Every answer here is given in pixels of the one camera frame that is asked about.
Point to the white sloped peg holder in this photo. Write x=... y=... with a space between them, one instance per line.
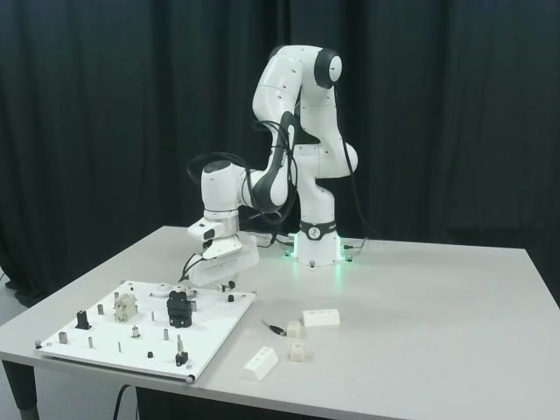
x=261 y=363

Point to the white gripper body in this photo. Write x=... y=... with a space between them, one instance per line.
x=227 y=267

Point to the large metal square peg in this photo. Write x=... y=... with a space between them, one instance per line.
x=64 y=338

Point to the black D-SUB plug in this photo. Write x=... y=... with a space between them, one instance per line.
x=179 y=312

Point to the metal BNC plug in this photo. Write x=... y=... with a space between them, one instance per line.
x=135 y=331

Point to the small white cube holder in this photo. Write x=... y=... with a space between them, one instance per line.
x=294 y=328
x=298 y=352

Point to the black table leg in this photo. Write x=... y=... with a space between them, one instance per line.
x=19 y=385

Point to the black curtain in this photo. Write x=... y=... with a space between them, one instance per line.
x=87 y=87

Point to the thin black tool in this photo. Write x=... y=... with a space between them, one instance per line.
x=275 y=330

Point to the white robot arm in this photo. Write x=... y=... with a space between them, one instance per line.
x=315 y=210

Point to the white task board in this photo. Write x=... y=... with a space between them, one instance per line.
x=210 y=332

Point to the beige waterproof plug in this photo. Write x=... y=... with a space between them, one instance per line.
x=123 y=308

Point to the long white peg holder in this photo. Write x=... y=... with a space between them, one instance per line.
x=321 y=318

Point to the black box under table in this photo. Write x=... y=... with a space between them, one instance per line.
x=197 y=407

